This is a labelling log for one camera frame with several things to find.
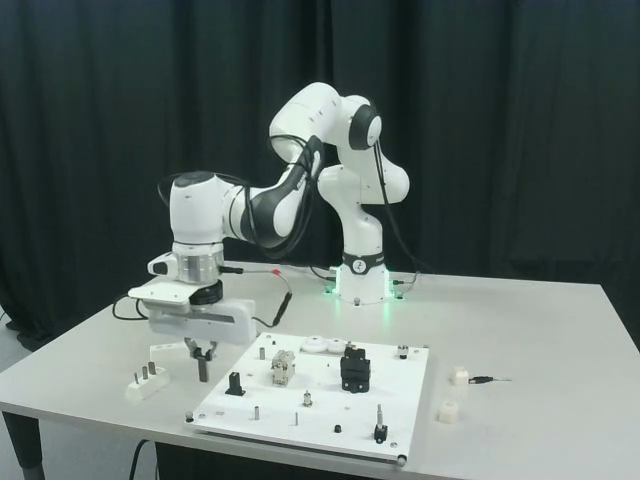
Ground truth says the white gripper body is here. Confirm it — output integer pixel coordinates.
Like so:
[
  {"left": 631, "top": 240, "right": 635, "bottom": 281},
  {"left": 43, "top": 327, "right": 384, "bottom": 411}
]
[{"left": 147, "top": 298, "right": 254, "bottom": 347}]

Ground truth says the black flange band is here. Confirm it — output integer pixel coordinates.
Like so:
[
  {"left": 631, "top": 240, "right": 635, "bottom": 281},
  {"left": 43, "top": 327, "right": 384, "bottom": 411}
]
[{"left": 188, "top": 281, "right": 224, "bottom": 307}]

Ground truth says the flat white mounting plate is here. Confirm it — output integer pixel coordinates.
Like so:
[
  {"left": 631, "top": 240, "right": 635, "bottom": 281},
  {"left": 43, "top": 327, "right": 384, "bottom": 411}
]
[{"left": 127, "top": 281, "right": 199, "bottom": 306}]

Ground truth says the white task board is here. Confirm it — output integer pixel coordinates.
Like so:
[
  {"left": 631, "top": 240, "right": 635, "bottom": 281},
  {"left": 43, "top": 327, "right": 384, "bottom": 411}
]
[{"left": 183, "top": 329, "right": 432, "bottom": 467}]

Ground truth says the black table leg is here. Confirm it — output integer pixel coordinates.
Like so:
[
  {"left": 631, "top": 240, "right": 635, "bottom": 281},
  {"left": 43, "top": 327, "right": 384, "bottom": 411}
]
[{"left": 1, "top": 411, "right": 47, "bottom": 480}]

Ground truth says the black curtain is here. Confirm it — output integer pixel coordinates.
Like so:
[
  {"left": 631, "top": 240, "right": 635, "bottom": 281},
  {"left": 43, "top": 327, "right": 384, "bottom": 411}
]
[{"left": 0, "top": 0, "right": 640, "bottom": 332}]

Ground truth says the silver flange ring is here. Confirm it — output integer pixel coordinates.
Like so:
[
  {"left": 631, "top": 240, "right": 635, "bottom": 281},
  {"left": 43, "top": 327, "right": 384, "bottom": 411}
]
[{"left": 173, "top": 252, "right": 222, "bottom": 284}]

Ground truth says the black cable under table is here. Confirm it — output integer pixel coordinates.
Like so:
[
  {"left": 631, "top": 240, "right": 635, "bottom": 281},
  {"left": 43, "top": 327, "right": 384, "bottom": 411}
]
[{"left": 130, "top": 438, "right": 157, "bottom": 480}]

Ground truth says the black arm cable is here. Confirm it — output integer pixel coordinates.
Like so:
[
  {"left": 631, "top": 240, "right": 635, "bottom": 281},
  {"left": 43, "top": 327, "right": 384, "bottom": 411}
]
[{"left": 155, "top": 134, "right": 420, "bottom": 281}]

